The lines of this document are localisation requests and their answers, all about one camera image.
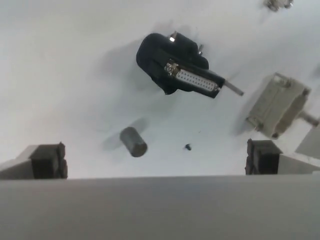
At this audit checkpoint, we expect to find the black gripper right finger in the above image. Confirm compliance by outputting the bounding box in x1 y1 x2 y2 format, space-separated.
245 138 320 176

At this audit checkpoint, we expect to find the large dark metal round peg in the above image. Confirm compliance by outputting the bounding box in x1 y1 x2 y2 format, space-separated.
119 126 149 159

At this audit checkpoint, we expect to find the white task board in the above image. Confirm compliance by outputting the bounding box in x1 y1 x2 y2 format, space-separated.
0 0 320 181

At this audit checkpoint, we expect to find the thin metal square peg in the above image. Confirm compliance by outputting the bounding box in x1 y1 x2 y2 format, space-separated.
224 79 245 97

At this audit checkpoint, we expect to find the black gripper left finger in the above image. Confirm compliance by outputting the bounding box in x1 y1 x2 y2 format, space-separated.
0 141 69 181

